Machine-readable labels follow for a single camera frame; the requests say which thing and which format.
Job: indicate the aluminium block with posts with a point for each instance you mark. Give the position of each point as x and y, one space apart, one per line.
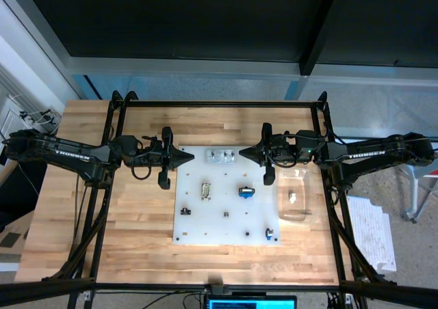
220 160

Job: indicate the white task board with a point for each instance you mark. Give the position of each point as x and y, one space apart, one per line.
212 227

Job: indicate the cardboard box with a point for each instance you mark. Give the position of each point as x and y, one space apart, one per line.
17 254

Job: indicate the white foam packing piece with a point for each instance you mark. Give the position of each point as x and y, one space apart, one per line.
371 234

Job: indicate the clear plastic tub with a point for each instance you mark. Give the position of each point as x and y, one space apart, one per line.
304 213

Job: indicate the black metal frame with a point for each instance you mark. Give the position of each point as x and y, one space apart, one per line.
219 104

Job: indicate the black wall post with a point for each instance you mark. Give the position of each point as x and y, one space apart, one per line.
318 35

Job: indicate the small blue RJ45 socket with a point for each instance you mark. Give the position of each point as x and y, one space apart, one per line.
269 234

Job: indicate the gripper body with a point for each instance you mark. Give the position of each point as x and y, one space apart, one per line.
269 153
166 158

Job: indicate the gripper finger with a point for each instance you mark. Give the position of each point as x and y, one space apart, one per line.
179 160
179 153
255 150
255 157

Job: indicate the beige connector housing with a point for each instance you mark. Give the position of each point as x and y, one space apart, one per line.
205 191

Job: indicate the small black clamp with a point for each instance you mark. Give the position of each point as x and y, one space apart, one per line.
185 212

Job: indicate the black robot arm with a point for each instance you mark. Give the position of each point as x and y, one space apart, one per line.
72 153
362 156

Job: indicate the blue and black connector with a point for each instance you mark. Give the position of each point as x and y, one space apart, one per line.
246 193

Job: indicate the white RJ45 connector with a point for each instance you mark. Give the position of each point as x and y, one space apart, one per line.
292 197

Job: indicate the grey metal stand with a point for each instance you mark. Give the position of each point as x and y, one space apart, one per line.
414 192

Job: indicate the laptop screen with blue edge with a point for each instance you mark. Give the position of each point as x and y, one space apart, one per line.
250 304

